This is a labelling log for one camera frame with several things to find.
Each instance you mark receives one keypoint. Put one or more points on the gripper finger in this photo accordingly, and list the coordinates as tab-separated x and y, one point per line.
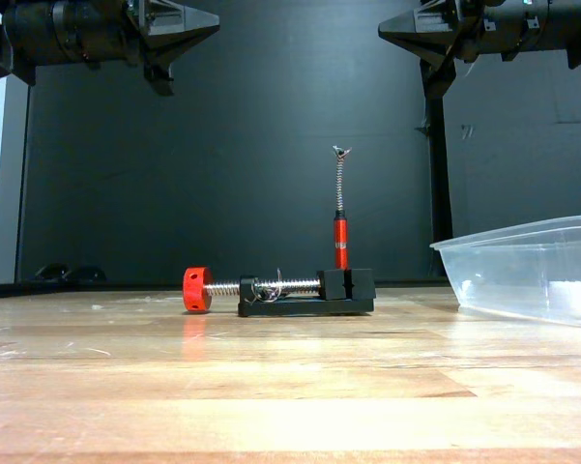
401	23
183	46
198	21
415	46

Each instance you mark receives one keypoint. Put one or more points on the black clamp with red knob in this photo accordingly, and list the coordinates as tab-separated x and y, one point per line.
348	290

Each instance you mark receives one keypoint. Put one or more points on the clear plastic tub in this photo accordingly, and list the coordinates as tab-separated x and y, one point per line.
512	290

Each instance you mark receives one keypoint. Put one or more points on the black vertical post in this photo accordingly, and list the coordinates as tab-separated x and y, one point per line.
440	217

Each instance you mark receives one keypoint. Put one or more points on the black aluminium frame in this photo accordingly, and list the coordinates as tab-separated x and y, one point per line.
125	286

